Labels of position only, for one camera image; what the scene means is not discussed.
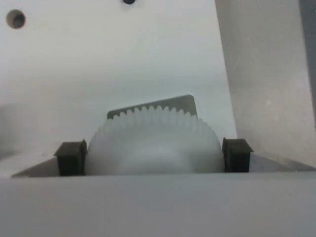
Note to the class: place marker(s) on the white large gear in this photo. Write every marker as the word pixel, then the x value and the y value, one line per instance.
pixel 153 145

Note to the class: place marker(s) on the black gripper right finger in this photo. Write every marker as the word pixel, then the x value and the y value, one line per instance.
pixel 237 158

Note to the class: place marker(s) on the white task board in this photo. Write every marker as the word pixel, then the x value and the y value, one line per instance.
pixel 98 61

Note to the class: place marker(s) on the grey metal plate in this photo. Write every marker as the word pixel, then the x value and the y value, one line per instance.
pixel 182 102

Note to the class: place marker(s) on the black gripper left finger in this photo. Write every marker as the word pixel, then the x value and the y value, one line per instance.
pixel 70 158

